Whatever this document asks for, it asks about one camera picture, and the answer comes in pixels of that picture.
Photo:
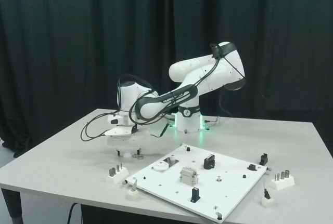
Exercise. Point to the black D-SUB plug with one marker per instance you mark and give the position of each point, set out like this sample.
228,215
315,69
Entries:
263,159

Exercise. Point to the silver USB plug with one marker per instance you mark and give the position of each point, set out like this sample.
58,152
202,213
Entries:
134,186

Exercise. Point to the dark table leg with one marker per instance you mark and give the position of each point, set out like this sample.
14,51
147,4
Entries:
10,203

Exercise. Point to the black curtain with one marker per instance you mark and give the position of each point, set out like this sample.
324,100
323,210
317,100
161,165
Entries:
78,26

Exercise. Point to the white task board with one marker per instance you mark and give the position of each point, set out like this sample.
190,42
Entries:
208,190

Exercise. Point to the small metal round peg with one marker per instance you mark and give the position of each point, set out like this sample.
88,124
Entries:
277,177

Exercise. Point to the small white plug holder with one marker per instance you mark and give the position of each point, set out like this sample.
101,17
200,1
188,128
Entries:
132,195
267,203

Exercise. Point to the white peg holder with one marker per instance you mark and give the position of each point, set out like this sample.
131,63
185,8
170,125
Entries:
115,178
282,183

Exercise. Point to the large metal round peg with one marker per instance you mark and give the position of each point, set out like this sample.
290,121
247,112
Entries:
287,174

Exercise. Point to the metal bolt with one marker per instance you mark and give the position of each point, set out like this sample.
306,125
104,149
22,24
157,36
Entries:
141,157

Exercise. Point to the beige waterproof plug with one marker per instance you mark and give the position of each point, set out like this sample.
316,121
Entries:
187,175

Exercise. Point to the large metal square peg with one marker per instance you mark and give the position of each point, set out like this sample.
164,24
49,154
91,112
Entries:
112,172

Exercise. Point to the metal BNC plug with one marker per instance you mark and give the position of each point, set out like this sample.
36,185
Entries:
219,178

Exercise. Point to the medium metal round peg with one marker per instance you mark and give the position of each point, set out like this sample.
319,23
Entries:
282,175

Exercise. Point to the small white wrist camera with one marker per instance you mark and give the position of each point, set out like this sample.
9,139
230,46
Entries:
113,120

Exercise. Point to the medium metal square peg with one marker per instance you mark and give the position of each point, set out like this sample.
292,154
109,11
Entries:
118,169

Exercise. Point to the white large gear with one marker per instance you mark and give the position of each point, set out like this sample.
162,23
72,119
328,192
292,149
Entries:
160,167

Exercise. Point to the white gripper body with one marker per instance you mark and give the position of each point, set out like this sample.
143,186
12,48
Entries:
135,142

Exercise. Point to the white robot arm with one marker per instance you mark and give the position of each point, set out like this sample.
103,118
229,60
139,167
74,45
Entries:
208,78

